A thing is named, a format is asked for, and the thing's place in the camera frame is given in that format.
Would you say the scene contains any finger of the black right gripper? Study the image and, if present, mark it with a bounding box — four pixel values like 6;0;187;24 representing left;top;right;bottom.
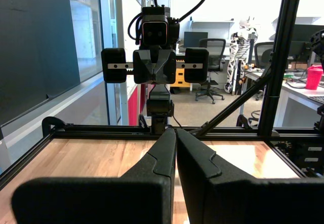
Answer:
133;49;155;85
154;49;177;85

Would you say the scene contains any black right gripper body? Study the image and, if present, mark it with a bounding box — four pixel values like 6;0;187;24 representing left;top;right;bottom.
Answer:
101;45;210;84

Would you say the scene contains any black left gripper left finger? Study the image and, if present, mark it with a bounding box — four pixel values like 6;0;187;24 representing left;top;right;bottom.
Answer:
11;128;176;224

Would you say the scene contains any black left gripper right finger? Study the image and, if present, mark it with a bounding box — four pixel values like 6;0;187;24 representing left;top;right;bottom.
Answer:
177;129;324;224

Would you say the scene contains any yellow drawer cabinet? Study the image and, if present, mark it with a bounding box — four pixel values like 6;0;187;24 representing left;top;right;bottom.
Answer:
170;68;193;88

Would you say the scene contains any small dark monitor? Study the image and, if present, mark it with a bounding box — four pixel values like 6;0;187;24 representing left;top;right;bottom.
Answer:
183;31;209;49

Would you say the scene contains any black mesh office chair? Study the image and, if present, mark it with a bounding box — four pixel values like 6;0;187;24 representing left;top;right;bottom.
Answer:
194;38;227;105

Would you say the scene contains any black electronics box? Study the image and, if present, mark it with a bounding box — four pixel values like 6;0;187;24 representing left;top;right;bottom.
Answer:
274;140;324;178

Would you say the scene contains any white lattice robot figure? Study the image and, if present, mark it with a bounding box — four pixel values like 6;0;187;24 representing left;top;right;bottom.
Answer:
224;16;262;95

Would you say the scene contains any grey office chair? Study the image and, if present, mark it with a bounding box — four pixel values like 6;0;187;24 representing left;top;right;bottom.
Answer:
254;41;275;101

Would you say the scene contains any white office desk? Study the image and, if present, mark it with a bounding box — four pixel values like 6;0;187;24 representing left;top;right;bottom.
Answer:
244;70;324;128

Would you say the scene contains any black keyboard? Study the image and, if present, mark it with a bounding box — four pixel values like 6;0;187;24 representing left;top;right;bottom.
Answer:
306;95;324;105

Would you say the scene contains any wide dark monitor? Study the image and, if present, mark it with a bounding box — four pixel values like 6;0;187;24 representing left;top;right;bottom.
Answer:
288;24;324;57

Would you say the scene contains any red plastic bottle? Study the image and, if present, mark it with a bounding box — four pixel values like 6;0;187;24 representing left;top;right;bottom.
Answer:
305;65;324;90

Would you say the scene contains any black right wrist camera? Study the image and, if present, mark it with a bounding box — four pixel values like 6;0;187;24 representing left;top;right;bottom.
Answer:
141;6;170;48

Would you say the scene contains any short black right arm cable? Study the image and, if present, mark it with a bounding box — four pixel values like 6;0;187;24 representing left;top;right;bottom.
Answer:
128;13;143;45

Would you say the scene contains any white wall shelf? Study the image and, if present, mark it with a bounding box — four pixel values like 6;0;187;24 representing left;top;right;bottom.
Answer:
188;18;235;32

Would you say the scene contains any black metal frame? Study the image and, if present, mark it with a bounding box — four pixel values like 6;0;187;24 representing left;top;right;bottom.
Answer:
0;0;324;192

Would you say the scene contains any black arched frame bracket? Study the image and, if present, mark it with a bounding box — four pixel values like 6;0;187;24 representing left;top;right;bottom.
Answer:
42;116;67;136

